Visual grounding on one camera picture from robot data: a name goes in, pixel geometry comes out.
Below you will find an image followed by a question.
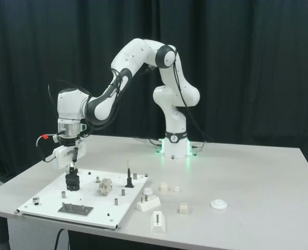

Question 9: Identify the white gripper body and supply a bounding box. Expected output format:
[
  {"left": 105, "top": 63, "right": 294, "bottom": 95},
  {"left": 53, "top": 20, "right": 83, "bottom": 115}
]
[{"left": 52, "top": 142, "right": 87, "bottom": 169}]

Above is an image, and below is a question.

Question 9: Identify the thin black rod red tag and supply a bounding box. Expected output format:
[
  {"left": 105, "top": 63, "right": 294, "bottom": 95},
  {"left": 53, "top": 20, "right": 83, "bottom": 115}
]
[{"left": 35, "top": 134, "right": 79, "bottom": 167}]

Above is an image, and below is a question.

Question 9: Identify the beige connector block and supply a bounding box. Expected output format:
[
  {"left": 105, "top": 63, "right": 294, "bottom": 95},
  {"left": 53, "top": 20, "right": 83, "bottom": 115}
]
[{"left": 98, "top": 178, "right": 114, "bottom": 197}]

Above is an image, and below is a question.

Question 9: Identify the white task board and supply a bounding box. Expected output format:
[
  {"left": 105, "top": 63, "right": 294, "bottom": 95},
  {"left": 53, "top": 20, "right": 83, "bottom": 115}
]
[{"left": 17, "top": 168, "right": 150, "bottom": 227}]

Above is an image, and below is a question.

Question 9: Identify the white round peg holder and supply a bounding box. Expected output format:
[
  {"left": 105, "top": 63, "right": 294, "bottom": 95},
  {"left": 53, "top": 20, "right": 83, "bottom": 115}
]
[{"left": 135, "top": 195, "right": 161, "bottom": 213}]

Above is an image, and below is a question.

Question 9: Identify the white square peg holder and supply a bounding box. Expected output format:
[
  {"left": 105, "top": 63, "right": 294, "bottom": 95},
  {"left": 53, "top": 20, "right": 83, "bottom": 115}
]
[{"left": 150, "top": 210, "right": 168, "bottom": 233}]

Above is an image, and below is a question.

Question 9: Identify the white large gear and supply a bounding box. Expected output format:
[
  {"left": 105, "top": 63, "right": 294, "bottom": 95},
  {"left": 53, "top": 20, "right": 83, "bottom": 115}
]
[{"left": 210, "top": 199, "right": 229, "bottom": 210}]

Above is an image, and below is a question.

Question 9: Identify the black curtain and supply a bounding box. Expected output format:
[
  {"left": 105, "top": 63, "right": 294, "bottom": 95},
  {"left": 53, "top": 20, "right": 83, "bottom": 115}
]
[{"left": 0, "top": 0, "right": 308, "bottom": 183}]

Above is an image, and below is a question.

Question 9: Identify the silver wrist ring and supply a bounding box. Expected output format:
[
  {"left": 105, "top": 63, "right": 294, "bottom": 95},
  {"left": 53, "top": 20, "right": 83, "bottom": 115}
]
[{"left": 57, "top": 122, "right": 81, "bottom": 140}]

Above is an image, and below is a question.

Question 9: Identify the tall black plug thin wire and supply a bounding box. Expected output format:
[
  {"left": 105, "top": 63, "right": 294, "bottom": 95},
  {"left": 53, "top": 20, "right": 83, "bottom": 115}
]
[{"left": 124, "top": 159, "right": 134, "bottom": 189}]

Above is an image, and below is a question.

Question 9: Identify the black hanging cable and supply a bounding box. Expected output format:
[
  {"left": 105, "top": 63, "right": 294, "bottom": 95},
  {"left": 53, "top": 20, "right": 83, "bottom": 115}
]
[{"left": 55, "top": 228, "right": 71, "bottom": 250}]

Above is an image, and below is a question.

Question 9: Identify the black base cable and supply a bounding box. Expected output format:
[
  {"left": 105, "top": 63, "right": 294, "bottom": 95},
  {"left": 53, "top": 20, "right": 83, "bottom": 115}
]
[
  {"left": 190, "top": 140, "right": 208, "bottom": 152},
  {"left": 132, "top": 135, "right": 163, "bottom": 148}
]

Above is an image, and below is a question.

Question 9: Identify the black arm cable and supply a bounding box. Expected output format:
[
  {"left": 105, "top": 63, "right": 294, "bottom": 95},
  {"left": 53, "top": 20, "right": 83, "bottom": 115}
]
[{"left": 47, "top": 45, "right": 208, "bottom": 152}]

